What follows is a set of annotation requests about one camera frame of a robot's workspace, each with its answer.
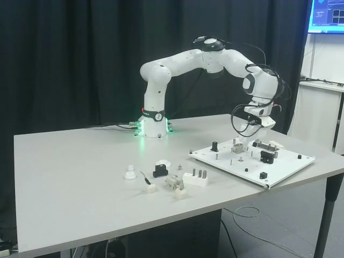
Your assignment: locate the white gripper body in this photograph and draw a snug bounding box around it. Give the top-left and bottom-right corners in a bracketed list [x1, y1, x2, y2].
[240, 124, 266, 147]

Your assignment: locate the white task board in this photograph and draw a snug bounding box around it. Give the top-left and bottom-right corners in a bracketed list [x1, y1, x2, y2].
[188, 137, 316, 191]

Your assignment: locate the white cabinet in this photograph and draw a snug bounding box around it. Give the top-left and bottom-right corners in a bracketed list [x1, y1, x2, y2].
[289, 79, 344, 156]

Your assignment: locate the metal waterproof plug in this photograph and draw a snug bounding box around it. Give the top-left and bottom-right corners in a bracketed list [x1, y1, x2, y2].
[164, 176, 186, 190]

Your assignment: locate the black D-SUB plug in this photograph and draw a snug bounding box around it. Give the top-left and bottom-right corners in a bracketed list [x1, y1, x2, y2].
[152, 164, 169, 178]

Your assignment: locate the black table leg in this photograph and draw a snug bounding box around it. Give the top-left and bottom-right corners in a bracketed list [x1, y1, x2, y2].
[316, 176, 340, 258]

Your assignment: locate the white medium gear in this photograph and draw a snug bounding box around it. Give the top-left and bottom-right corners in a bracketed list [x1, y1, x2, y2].
[123, 163, 137, 181]

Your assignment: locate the blue screen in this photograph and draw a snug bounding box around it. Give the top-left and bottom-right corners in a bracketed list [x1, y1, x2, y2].
[307, 0, 344, 34]

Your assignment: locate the black curtain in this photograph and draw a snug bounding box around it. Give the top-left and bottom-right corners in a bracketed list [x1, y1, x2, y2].
[0, 0, 314, 137]

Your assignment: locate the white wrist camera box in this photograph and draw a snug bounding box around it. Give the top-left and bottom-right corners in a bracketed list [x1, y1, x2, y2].
[243, 106, 269, 118]

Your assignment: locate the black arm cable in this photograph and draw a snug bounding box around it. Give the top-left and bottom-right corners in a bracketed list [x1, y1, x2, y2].
[192, 36, 293, 137]

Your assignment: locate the grey floor cable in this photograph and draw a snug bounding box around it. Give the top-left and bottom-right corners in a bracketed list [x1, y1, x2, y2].
[232, 205, 318, 258]

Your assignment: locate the black base cable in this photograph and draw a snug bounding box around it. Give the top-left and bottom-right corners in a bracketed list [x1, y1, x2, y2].
[91, 121, 141, 130]

